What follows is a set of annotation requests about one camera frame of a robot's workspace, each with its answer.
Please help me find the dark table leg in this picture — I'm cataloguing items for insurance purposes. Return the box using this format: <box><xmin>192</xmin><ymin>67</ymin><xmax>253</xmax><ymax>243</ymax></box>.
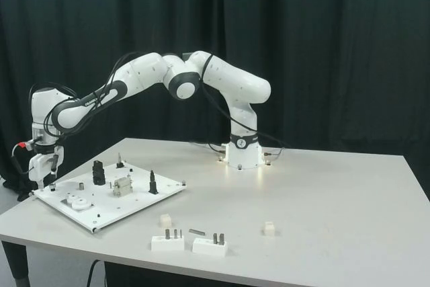
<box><xmin>1</xmin><ymin>240</ymin><xmax>28</xmax><ymax>287</ymax></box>

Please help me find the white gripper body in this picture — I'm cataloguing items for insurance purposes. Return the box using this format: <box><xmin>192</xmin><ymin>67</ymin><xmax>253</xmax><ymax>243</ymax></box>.
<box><xmin>28</xmin><ymin>145</ymin><xmax>65</xmax><ymax>182</ymax></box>

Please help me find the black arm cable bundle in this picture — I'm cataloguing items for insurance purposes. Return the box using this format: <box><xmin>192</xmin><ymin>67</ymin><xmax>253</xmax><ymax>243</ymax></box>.
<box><xmin>42</xmin><ymin>52</ymin><xmax>238</xmax><ymax>153</ymax></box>

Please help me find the black waterproof plug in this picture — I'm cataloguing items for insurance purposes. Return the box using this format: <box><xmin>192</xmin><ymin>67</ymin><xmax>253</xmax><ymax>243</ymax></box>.
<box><xmin>147</xmin><ymin>169</ymin><xmax>159</xmax><ymax>196</ymax></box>

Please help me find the white metal connector block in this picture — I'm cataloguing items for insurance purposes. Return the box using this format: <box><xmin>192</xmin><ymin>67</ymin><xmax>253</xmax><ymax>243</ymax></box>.
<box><xmin>113</xmin><ymin>176</ymin><xmax>134</xmax><ymax>198</ymax></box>

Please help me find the white task board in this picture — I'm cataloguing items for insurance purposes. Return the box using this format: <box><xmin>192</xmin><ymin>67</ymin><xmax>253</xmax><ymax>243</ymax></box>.
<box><xmin>28</xmin><ymin>161</ymin><xmax>187</xmax><ymax>234</ymax></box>

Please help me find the black cable at foot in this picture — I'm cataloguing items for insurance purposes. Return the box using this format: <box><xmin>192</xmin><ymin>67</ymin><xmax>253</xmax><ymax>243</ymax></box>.
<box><xmin>187</xmin><ymin>140</ymin><xmax>233</xmax><ymax>154</ymax></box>

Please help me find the black D-SUB plug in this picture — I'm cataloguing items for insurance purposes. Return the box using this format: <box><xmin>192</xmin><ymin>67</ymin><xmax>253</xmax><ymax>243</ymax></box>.
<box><xmin>91</xmin><ymin>159</ymin><xmax>106</xmax><ymax>187</ymax></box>

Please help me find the white large gear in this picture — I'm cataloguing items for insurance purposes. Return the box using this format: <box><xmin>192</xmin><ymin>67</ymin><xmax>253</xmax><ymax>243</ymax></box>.
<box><xmin>72</xmin><ymin>199</ymin><xmax>91</xmax><ymax>212</ymax></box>

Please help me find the black curtain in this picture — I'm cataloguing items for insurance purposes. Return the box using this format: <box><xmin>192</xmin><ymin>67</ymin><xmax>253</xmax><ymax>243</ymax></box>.
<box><xmin>0</xmin><ymin>0</ymin><xmax>430</xmax><ymax>200</ymax></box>

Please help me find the white round peg holder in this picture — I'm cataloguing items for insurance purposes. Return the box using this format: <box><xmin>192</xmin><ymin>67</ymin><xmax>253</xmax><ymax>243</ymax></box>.
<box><xmin>150</xmin><ymin>233</ymin><xmax>187</xmax><ymax>252</ymax></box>

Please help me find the black cable under table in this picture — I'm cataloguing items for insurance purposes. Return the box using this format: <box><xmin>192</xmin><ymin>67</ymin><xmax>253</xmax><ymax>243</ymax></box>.
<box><xmin>87</xmin><ymin>259</ymin><xmax>105</xmax><ymax>287</ymax></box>

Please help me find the white square peg holder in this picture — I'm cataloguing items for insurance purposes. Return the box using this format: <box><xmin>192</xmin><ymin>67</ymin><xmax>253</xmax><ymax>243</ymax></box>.
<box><xmin>191</xmin><ymin>237</ymin><xmax>230</xmax><ymax>255</ymax></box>

